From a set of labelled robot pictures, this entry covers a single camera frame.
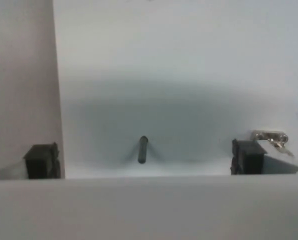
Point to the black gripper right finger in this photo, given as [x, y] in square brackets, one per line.
[247, 160]

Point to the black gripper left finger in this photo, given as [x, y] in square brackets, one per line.
[42, 162]

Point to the thin metal round peg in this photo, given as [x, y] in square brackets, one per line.
[142, 150]

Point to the metal BNC plug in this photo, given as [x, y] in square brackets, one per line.
[282, 147]

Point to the white task board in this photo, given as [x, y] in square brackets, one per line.
[164, 62]

